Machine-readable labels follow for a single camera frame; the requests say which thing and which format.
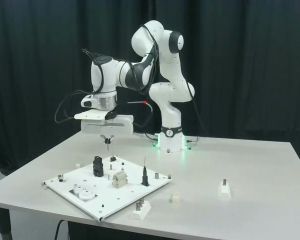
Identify white three-peg holder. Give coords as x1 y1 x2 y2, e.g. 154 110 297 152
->
131 201 152 221

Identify black base cable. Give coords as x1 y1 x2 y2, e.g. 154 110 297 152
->
186 81 206 138

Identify black wrist loop cable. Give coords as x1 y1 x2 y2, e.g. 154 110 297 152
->
54 89 96 124

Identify dark table leg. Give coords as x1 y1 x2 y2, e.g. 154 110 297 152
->
0 206 11 240

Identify black plug with thin cable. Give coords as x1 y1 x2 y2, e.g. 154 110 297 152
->
140 156 151 187

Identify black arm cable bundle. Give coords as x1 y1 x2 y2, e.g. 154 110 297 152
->
81 23 166 98

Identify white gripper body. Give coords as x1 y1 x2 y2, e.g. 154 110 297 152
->
80 114 135 136

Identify black cable under table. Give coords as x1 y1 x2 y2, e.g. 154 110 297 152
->
54 219 69 240

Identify small white cube holder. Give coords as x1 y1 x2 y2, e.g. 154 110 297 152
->
169 191 181 203

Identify black curtain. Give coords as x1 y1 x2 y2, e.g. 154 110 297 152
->
0 0 300 174

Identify beige rectangular connector plug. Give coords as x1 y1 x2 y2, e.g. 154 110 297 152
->
111 170 129 189

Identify white large gear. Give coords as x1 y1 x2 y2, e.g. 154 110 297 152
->
79 190 96 202

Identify black D-SUB plug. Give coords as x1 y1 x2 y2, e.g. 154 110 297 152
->
92 156 105 178

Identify white single-peg holder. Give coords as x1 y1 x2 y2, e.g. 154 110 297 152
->
218 183 232 200

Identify white task board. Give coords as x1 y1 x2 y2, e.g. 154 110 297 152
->
41 155 173 223

